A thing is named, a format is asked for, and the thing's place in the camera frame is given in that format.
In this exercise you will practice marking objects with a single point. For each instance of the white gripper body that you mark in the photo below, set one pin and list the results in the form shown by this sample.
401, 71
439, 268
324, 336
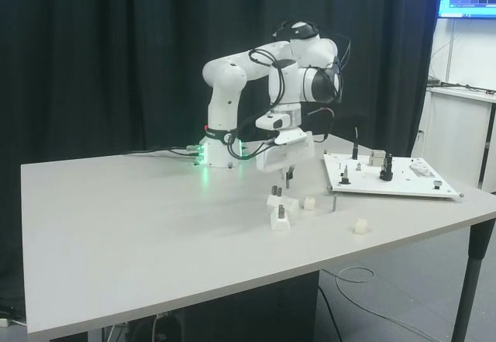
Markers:
288, 152

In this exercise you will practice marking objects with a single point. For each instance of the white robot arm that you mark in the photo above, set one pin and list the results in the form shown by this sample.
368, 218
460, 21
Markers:
222, 97

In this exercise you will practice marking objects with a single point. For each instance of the white two-peg holder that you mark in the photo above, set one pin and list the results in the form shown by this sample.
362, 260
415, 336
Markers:
286, 204

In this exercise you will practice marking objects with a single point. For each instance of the white single-peg holder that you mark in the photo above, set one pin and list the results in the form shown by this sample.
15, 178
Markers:
280, 223

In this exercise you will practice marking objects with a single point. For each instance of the cream small part holder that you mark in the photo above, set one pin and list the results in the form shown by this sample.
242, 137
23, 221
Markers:
309, 203
359, 226

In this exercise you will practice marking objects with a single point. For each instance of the white task board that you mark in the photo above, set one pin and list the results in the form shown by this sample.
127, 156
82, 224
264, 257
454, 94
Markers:
372, 187

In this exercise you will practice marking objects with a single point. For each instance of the white large gear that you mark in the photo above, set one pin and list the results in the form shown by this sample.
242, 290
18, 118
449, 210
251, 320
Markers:
416, 167

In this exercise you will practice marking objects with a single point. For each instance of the white small gear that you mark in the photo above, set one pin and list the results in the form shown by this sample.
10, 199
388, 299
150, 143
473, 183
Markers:
425, 172

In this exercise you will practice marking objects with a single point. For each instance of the metal bolt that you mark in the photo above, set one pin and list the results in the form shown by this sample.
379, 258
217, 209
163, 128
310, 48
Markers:
438, 184

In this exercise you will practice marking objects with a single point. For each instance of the white cabinet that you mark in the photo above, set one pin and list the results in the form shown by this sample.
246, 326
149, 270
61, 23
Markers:
453, 132

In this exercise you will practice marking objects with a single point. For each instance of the black curtains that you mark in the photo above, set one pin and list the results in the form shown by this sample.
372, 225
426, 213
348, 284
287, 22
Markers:
116, 47

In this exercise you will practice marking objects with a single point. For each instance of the black table leg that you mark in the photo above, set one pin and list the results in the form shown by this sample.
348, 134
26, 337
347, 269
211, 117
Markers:
472, 272

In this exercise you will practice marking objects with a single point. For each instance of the white power strip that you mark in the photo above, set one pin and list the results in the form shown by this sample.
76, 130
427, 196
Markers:
4, 322

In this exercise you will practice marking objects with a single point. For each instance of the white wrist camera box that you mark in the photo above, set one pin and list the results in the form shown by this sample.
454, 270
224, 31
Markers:
271, 121

